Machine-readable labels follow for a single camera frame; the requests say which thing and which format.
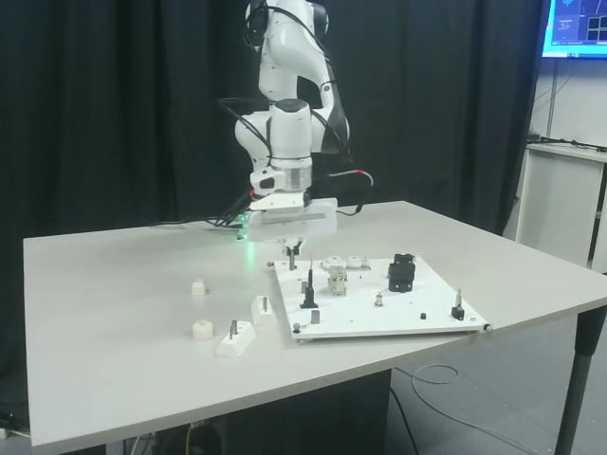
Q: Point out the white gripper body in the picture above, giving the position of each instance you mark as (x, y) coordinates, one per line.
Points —
(294, 228)

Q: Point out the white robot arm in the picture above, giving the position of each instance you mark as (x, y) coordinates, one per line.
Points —
(289, 128)

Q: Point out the metal square peg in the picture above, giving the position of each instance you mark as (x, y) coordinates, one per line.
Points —
(315, 317)
(233, 330)

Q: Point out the short white peg holder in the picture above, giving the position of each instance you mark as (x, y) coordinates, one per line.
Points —
(263, 317)

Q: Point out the long white peg holder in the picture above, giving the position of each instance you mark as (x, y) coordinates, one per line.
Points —
(237, 347)

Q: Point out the white gear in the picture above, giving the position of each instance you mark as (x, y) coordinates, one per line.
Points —
(356, 263)
(333, 263)

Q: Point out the grey metal connector block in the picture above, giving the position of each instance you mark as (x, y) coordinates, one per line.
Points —
(336, 280)

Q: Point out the black USB plug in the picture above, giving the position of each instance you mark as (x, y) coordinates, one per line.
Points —
(308, 298)

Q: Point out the small white cube holder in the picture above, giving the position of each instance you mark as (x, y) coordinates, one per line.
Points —
(202, 331)
(198, 288)

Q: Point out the metal BNC plug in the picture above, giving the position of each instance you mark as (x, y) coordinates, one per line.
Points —
(379, 299)

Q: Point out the black D-SUB plug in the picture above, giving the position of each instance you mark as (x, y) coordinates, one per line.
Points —
(402, 275)

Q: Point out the white task board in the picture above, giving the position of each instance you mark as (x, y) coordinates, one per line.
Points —
(379, 317)

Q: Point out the black curtain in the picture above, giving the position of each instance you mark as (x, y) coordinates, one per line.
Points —
(118, 95)

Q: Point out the white cabinet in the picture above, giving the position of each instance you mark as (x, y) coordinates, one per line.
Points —
(559, 204)

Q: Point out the black table leg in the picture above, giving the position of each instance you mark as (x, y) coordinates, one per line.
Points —
(579, 384)

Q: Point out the blue screen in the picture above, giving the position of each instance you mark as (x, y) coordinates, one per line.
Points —
(576, 28)

